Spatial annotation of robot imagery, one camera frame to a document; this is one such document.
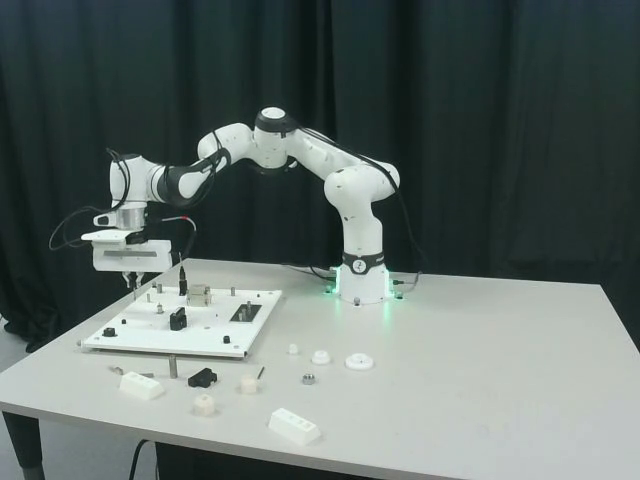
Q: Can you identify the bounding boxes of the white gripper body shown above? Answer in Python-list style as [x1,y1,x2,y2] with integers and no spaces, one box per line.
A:
[91,238,174,274]

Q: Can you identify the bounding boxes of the white long peg holder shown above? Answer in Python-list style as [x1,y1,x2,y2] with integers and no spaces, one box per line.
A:
[118,371,166,402]
[267,407,323,445]

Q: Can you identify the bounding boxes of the white task board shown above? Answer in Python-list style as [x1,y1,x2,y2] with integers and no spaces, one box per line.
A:
[78,282,284,361]

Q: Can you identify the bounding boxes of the black D-SUB plug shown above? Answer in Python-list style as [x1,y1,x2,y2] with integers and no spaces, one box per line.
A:
[187,367,220,389]

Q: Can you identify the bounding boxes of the black table leg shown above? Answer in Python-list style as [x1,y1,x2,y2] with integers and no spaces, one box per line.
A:
[0,411,40,480]

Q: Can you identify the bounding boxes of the white large gear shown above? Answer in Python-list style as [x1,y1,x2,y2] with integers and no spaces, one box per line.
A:
[344,352,376,372]

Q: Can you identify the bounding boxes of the black curtain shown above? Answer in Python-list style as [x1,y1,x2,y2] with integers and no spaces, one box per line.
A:
[0,0,640,354]

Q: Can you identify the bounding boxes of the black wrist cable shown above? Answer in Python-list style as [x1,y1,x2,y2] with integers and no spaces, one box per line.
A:
[47,206,120,252]

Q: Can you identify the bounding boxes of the black base cable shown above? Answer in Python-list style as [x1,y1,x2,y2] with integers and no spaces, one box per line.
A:
[285,263,342,281]

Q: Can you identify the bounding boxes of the black cable under table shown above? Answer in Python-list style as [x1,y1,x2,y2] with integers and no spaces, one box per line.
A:
[130,438,157,480]

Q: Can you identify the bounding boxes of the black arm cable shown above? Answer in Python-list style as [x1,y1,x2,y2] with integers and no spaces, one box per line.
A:
[294,126,425,301]

